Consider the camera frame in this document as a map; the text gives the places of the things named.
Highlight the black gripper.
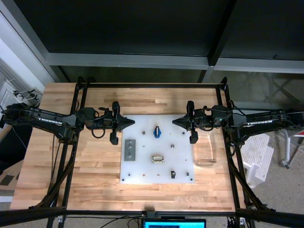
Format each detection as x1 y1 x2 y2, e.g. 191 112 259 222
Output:
98 101 136 146
171 101 213 145

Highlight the white taskboard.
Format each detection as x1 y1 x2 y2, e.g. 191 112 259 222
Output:
119 114 197 185

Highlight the blue clamp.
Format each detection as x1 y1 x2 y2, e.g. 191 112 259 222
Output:
152 125 162 139

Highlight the grey metal plate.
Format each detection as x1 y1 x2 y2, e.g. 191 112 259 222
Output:
124 139 137 162

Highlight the clear plastic tub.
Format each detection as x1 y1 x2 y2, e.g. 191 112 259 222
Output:
192 132 218 168

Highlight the grey metal beam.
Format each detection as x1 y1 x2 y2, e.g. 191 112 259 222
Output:
46 52 304 74

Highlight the white plastic step stool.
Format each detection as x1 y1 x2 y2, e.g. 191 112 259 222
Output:
241 134 271 190

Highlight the laptop screen with blue edge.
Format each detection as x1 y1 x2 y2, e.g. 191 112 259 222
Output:
142 218 207 228

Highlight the white power strip with plugs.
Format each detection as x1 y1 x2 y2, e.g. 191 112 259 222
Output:
11 89 41 102

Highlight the cardboard box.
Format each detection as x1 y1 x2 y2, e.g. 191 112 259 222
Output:
0 159 24 190

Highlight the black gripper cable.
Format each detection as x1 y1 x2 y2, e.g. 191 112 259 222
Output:
91 127 106 139
196 124 214 132

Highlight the black metal frame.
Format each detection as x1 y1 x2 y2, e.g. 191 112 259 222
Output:
0 76 304 228

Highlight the white metal chair frame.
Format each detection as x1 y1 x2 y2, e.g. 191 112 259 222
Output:
275 125 304 169

